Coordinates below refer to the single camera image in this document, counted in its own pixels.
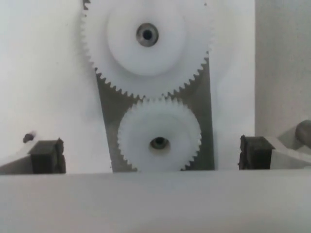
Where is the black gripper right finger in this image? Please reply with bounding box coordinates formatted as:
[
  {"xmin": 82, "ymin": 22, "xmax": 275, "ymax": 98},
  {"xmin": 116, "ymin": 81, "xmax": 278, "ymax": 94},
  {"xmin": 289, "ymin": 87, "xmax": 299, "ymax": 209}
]
[{"xmin": 239, "ymin": 134, "xmax": 311, "ymax": 171}]

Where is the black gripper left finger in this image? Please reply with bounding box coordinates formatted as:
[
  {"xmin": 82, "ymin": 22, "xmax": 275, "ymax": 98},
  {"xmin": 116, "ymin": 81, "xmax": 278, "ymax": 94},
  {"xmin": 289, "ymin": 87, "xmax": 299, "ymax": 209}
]
[{"xmin": 0, "ymin": 137, "xmax": 67, "ymax": 175}]

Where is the white medium gear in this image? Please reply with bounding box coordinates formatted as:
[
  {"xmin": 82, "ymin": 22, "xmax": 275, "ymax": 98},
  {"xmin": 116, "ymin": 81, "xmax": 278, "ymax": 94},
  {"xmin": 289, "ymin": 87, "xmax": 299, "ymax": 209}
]
[{"xmin": 117, "ymin": 97, "xmax": 203, "ymax": 172}]

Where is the white large gear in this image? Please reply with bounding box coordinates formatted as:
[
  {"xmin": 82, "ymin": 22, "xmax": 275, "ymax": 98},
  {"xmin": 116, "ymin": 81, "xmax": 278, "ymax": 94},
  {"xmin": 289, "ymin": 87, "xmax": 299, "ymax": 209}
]
[{"xmin": 78, "ymin": 0, "xmax": 216, "ymax": 101}]

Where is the white task board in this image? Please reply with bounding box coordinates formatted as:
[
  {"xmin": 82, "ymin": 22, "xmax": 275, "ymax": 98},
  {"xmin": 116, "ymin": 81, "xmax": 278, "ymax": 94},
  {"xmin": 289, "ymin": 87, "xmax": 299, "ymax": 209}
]
[{"xmin": 0, "ymin": 0, "xmax": 256, "ymax": 175}]

